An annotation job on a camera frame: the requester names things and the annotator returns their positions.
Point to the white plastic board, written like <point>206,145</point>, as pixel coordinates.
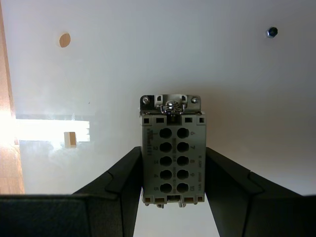
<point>222,74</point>

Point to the grey ten-pin connector insert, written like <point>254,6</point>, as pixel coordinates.
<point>174,160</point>

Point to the black screw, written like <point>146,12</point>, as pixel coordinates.
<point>271,31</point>

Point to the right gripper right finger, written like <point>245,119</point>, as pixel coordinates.
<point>247,214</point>

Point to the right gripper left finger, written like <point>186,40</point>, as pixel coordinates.
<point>74,214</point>

